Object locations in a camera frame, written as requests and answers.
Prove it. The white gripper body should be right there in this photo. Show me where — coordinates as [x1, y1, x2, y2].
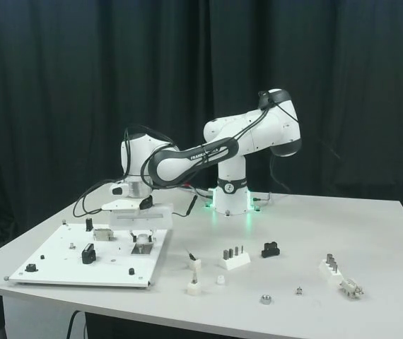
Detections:
[108, 203, 173, 230]

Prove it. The white task board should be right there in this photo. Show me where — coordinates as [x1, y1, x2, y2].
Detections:
[7, 222, 171, 289]

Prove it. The white round peg holder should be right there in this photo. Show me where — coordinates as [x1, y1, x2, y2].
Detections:
[218, 252, 251, 271]

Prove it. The black D-SUB plug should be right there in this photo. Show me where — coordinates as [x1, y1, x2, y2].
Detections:
[260, 241, 282, 259]

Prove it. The black curtain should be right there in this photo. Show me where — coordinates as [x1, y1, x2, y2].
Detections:
[0, 0, 403, 250]

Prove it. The white square peg holder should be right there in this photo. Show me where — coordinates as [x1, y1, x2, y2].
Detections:
[319, 260, 342, 284]

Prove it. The grey rectangular plug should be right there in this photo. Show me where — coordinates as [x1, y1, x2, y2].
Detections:
[339, 278, 366, 295]

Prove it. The thin black rod on wire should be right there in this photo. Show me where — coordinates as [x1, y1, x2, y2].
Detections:
[170, 181, 199, 218]

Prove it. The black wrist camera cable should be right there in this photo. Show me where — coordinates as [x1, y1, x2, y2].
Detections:
[73, 179, 117, 218]

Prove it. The black base cable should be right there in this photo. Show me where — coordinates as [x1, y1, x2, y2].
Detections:
[186, 186, 217, 199]

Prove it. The black floor cable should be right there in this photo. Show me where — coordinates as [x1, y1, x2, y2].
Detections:
[67, 309, 84, 339]

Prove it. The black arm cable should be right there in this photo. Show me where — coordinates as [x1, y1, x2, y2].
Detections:
[122, 90, 296, 185]

